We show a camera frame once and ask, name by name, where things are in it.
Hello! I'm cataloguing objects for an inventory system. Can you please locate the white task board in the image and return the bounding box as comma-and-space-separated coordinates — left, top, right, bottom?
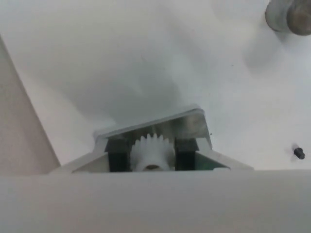
0, 0, 311, 172

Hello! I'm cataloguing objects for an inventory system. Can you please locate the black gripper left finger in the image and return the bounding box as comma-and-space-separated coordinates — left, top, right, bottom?
59, 135, 133, 173

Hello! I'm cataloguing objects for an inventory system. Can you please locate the metal bolt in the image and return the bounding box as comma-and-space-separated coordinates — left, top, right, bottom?
264, 0, 311, 36

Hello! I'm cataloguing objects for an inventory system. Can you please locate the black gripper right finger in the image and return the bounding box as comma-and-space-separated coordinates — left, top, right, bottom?
173, 137, 255, 172

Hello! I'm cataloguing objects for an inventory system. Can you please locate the white small gear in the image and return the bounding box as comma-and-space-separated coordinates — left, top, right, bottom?
130, 133, 174, 172

